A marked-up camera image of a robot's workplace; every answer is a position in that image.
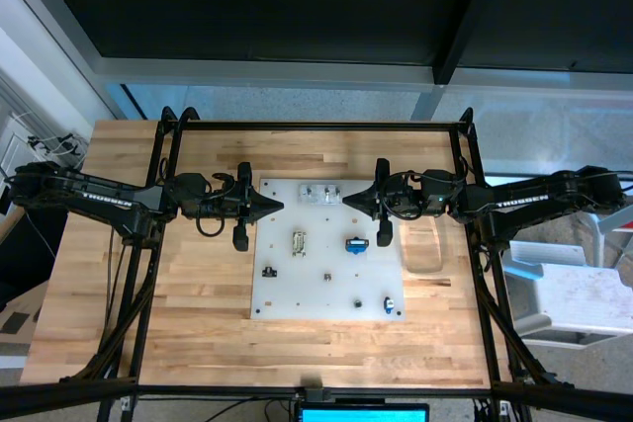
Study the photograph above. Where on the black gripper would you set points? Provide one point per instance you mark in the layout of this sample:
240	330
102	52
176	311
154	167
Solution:
400	199
232	204

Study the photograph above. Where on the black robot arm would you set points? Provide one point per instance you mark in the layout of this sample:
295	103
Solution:
109	199
524	202

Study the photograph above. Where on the blue black connector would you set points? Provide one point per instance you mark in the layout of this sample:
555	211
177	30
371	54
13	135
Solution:
357	245

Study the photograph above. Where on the clear acrylic pin block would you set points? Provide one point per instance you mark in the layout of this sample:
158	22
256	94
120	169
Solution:
319	197

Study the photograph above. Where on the grey connector housing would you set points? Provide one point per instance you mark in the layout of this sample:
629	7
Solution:
299	244

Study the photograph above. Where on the black clamp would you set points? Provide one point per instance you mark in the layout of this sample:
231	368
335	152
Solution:
269	272

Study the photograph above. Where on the clear plastic tub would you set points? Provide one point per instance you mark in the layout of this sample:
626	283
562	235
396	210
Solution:
423	254

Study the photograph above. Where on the white board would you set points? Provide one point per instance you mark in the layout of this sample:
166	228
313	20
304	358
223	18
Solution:
306	293

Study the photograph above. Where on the blue white plug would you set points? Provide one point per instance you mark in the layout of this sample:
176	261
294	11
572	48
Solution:
388	304

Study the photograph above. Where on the blue laptop screen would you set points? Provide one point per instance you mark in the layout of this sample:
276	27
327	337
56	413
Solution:
361	414

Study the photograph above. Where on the white step stool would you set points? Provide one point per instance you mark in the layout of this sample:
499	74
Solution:
583	293

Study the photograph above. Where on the brown cardboard box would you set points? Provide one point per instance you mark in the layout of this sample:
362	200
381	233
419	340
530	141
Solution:
22	303

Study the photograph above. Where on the black aluminium frame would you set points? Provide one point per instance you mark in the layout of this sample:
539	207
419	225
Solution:
316	126

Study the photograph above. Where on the small black camera box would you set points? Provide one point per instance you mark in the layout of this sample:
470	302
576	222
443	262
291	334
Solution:
316	395

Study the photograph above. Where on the white metal chair frame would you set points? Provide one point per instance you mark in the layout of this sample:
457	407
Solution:
599	244

